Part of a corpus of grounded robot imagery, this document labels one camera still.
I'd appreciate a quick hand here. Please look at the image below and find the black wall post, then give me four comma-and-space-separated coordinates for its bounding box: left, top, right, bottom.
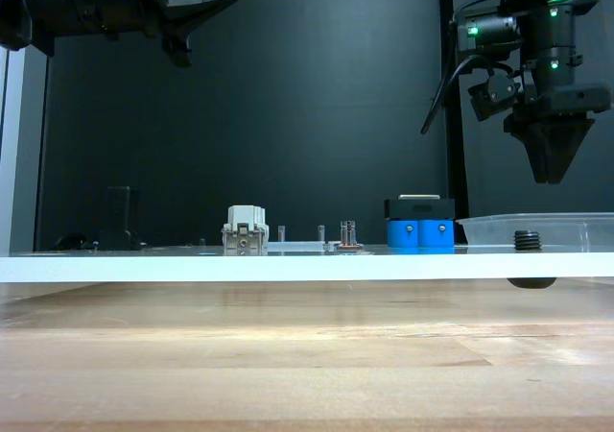
434, 0, 470, 217

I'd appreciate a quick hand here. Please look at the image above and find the small metal coaxial connector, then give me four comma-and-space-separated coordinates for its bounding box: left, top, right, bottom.
335, 219, 364, 255

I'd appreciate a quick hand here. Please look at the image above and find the black d-sub connector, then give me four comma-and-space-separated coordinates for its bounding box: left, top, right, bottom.
383, 193, 456, 222

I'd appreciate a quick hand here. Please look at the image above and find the black rubber foot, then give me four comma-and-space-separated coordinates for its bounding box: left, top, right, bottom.
506, 277, 558, 290

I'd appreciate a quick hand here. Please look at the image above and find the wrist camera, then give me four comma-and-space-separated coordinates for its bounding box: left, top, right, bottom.
467, 69, 524, 122

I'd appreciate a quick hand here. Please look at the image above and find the grey connector housing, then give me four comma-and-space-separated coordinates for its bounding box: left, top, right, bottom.
220, 204, 269, 256

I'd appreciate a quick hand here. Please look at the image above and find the blue connector mount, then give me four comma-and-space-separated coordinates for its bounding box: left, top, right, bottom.
387, 218, 455, 250

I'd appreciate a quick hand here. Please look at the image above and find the white board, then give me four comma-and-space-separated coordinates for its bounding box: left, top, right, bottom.
0, 244, 614, 283

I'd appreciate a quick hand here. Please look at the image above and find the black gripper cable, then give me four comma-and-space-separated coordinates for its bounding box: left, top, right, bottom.
420, 52, 485, 135

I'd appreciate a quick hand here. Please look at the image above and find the clear acrylic bar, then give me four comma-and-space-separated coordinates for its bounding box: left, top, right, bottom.
266, 240, 335, 254

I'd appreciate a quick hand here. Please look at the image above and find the clear plastic container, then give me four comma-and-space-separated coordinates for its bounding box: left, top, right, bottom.
454, 213, 614, 255

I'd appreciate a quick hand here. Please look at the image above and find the black set screw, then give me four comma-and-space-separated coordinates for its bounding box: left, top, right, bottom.
512, 229, 544, 252

